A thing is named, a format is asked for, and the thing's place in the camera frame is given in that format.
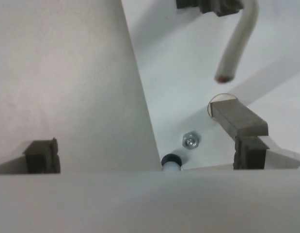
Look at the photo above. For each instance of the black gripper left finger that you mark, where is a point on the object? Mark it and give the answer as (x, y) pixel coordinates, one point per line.
(42, 157)

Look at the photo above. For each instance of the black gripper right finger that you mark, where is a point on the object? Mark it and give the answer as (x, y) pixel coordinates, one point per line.
(251, 155)

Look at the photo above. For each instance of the metal square peg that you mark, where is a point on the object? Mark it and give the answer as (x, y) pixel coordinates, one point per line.
(239, 119)

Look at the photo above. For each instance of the silver hex nut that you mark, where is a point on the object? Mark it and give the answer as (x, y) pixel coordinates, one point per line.
(190, 140)

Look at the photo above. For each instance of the white task board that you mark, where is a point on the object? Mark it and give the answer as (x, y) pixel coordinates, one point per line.
(188, 60)

